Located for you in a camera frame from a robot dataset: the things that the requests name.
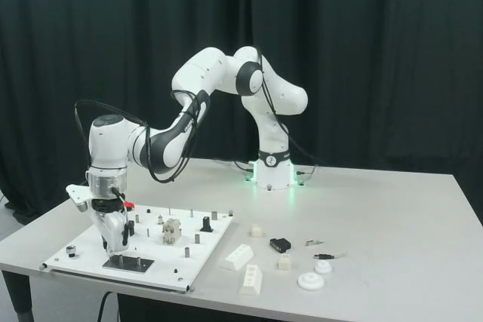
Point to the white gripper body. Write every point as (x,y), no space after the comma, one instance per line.
(113,231)

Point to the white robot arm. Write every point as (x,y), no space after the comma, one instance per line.
(196,69)

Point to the white large gear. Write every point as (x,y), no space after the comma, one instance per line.
(308,281)

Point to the white medium gear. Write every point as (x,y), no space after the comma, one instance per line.
(323,268)

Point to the white task board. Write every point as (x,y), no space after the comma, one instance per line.
(166,261)

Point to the dark table leg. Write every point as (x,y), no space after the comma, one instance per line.
(15,293)

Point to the white peg holder with holes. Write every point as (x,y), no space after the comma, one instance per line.
(237,258)
(251,280)

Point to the small white cube holder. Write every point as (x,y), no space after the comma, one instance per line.
(284,262)
(256,230)

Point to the black D-SUB plug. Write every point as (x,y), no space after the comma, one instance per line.
(280,245)

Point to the black curtains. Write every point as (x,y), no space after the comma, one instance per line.
(113,35)

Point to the silver USB plug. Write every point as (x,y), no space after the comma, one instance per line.
(314,243)

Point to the black Ethernet plug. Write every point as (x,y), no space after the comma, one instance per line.
(323,256)

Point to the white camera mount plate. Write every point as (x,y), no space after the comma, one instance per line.
(77,195)

